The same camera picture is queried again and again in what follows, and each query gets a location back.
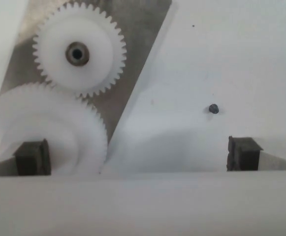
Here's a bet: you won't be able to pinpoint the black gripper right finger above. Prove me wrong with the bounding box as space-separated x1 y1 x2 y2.
225 135 286 172

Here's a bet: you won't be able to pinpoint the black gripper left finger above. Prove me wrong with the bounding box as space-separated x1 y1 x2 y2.
0 138 52 177

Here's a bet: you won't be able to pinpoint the white large gear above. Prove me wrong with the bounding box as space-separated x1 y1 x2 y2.
0 82 109 177

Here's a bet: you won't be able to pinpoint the white medium gear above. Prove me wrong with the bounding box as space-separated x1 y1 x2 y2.
32 0 127 99

